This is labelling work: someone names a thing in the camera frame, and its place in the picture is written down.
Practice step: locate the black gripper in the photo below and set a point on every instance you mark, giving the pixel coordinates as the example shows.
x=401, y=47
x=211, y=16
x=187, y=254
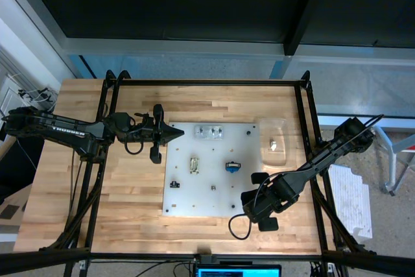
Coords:
x=157, y=134
x=259, y=204

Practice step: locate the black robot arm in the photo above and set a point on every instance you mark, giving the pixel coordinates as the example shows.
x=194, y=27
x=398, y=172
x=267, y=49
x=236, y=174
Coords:
x=65, y=129
x=353, y=136

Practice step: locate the beige connector housing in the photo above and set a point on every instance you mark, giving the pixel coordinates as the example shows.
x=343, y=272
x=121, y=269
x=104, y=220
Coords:
x=194, y=165

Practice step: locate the blue black connector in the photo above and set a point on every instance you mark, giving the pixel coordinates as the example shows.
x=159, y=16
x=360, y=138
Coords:
x=232, y=168

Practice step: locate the silver aluminium block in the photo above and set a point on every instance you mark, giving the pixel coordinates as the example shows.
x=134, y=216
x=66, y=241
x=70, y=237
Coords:
x=209, y=134

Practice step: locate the clear plastic tub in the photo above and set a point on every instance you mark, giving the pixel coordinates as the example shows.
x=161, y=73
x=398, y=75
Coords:
x=275, y=157

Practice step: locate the small black clamp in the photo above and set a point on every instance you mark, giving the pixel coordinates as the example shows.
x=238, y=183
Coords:
x=175, y=185

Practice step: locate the white task board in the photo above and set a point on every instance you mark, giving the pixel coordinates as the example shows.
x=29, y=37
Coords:
x=201, y=199

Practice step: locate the small silver metal part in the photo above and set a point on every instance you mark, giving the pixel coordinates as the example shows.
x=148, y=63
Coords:
x=273, y=144

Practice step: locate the screen with blue edge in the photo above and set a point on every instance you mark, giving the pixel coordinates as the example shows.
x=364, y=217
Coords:
x=236, y=272

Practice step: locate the white foam block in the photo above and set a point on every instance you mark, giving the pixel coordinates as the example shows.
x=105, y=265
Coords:
x=350, y=199

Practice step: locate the grey metal stand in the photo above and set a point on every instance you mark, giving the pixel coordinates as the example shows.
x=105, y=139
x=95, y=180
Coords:
x=391, y=173

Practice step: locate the brown cardboard box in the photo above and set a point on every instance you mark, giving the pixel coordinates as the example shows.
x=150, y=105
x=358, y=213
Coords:
x=19, y=197

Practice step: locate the black frame-mounted camera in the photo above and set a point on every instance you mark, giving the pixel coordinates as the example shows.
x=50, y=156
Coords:
x=207, y=258

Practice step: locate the black aluminium frame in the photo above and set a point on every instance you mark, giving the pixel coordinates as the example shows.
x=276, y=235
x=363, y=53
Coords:
x=32, y=260

